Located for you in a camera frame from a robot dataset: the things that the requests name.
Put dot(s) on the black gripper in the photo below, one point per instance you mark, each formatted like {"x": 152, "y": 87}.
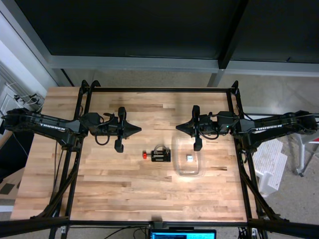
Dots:
{"x": 121, "y": 113}
{"x": 197, "y": 145}

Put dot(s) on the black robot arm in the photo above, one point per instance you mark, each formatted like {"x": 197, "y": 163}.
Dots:
{"x": 49, "y": 124}
{"x": 269, "y": 128}

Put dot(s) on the small white connector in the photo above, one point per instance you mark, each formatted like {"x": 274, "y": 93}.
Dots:
{"x": 190, "y": 158}

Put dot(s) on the black clamp with red knob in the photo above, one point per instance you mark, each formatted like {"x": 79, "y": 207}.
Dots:
{"x": 160, "y": 157}

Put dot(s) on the clear plastic tub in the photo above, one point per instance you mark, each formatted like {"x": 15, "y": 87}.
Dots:
{"x": 184, "y": 171}

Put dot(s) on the white step stool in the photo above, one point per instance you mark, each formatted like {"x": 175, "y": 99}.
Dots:
{"x": 269, "y": 164}

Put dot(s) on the blue-edged laptop screen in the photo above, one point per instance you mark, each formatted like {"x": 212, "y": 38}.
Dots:
{"x": 182, "y": 235}

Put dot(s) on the grey metal stand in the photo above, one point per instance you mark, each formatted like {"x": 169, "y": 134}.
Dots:
{"x": 302, "y": 149}

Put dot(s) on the cardboard box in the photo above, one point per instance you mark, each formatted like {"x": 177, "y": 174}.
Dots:
{"x": 15, "y": 178}

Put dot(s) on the black metal frame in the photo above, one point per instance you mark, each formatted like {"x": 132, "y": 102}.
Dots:
{"x": 159, "y": 89}

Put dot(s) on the small black camera box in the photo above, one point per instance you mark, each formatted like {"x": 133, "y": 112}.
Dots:
{"x": 157, "y": 221}

